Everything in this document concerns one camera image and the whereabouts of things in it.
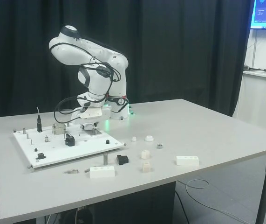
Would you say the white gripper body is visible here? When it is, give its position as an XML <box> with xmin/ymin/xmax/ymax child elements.
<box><xmin>72</xmin><ymin>106</ymin><xmax>112</xmax><ymax>125</ymax></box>

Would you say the black plug block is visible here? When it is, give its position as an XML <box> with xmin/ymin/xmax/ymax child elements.
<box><xmin>64</xmin><ymin>133</ymin><xmax>75</xmax><ymax>147</ymax></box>

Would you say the white task board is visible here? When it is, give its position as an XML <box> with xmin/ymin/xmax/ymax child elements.
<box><xmin>12</xmin><ymin>122</ymin><xmax>127</xmax><ymax>170</ymax></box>

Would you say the black D-SUB plug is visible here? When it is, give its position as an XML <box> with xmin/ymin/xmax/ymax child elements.
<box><xmin>116</xmin><ymin>154</ymin><xmax>130</xmax><ymax>166</ymax></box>

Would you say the long white peg holder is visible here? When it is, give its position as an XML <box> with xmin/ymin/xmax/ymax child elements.
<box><xmin>175</xmin><ymin>155</ymin><xmax>200</xmax><ymax>166</ymax></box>
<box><xmin>89</xmin><ymin>165</ymin><xmax>116</xmax><ymax>179</ymax></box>

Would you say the small beige cube holder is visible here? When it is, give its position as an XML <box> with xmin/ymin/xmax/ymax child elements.
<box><xmin>142</xmin><ymin>161</ymin><xmax>152</xmax><ymax>173</ymax></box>

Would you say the black control cabinet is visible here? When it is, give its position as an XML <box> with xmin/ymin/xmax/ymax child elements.
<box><xmin>86</xmin><ymin>182</ymin><xmax>177</xmax><ymax>224</ymax></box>

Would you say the black curtain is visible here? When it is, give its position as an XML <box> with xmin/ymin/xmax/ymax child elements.
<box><xmin>0</xmin><ymin>0</ymin><xmax>257</xmax><ymax>210</ymax></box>

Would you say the white cabinet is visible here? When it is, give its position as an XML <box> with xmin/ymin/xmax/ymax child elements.
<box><xmin>232</xmin><ymin>70</ymin><xmax>266</xmax><ymax>135</ymax></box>

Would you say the black plug with grey cable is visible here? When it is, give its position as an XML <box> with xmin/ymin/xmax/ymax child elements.
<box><xmin>36</xmin><ymin>106</ymin><xmax>43</xmax><ymax>133</ymax></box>

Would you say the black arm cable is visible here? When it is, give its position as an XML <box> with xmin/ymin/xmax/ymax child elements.
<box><xmin>53</xmin><ymin>42</ymin><xmax>122</xmax><ymax>124</ymax></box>

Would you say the grey floor cable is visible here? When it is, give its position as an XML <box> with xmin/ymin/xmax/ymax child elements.
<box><xmin>185</xmin><ymin>178</ymin><xmax>259</xmax><ymax>224</ymax></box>

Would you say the black cable on cabinet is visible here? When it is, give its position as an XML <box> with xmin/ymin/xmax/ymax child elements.
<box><xmin>243</xmin><ymin>67</ymin><xmax>266</xmax><ymax>75</ymax></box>

